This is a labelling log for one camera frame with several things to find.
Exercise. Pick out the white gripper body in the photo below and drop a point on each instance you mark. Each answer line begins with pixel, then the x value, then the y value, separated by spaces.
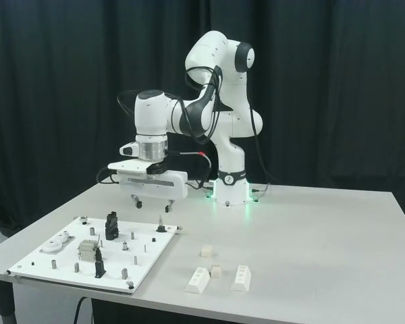
pixel 175 185

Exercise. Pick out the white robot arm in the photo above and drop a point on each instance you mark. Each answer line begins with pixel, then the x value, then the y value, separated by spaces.
pixel 229 158

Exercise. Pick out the black D-SUB plug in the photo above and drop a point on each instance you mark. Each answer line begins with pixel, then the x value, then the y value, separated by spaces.
pixel 111 229

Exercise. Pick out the metal bolt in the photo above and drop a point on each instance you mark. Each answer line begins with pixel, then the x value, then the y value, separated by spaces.
pixel 160 227

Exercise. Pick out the flat white mounting plate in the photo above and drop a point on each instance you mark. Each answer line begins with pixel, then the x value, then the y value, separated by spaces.
pixel 128 166

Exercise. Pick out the metal BNC plug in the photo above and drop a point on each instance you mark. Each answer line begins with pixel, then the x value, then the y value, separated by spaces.
pixel 125 246

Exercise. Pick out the white task board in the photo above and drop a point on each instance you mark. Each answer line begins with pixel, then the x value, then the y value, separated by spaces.
pixel 145 256

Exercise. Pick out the small white cube holder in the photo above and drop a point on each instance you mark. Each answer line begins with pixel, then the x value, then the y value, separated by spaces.
pixel 206 251
pixel 216 271

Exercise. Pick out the grey metal waterproof plug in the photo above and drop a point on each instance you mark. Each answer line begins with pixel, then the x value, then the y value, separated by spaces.
pixel 86 251

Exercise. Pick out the black upright plug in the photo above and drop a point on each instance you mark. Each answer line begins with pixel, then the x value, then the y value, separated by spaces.
pixel 100 266

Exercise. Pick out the white small gear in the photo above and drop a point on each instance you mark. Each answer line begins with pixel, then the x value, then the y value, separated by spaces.
pixel 66 235

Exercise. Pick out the white holder with holes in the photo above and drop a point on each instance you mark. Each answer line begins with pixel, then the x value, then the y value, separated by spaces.
pixel 241 278
pixel 197 281

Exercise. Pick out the white medium gear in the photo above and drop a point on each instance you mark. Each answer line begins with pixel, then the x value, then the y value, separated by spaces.
pixel 58 240

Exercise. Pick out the white large gear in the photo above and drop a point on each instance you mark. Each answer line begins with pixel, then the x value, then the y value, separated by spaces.
pixel 50 248

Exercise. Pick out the black curtain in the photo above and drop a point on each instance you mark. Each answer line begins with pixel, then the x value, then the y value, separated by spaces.
pixel 54 67

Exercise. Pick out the dark table leg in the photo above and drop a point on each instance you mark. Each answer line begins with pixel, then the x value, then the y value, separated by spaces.
pixel 0 303

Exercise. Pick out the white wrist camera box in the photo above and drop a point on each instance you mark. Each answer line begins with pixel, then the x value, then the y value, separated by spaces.
pixel 128 150

